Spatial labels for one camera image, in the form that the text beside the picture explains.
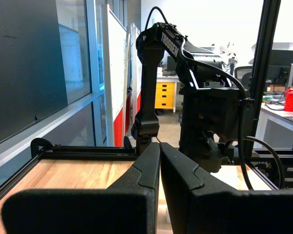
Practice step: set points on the yellow drawer cabinet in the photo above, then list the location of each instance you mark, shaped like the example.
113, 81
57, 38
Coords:
164, 97

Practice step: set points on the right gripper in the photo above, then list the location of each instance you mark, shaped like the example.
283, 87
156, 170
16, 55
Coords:
215, 156

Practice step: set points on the white and red partition panel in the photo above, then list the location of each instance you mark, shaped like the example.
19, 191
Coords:
114, 73
134, 73

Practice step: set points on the black computer monitor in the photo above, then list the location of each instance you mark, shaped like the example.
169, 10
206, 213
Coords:
283, 63
171, 63

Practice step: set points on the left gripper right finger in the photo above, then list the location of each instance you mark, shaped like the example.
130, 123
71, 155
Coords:
234, 212

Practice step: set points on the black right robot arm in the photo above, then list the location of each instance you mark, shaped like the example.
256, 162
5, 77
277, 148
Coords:
149, 85

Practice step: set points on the white office desk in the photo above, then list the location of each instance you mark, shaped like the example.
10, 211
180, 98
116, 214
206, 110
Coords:
271, 122

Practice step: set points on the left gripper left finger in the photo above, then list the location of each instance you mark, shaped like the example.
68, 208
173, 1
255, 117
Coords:
88, 212

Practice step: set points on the black aluminium frame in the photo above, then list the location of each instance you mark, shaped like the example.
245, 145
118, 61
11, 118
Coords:
88, 152

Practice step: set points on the white robot figure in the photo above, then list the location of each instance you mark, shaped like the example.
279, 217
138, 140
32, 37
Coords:
225, 48

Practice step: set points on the black mesh office chair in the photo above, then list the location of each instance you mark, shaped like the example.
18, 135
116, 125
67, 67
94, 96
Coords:
241, 75

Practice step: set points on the grey aluminium window frame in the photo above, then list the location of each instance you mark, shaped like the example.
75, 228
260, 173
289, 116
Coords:
51, 122

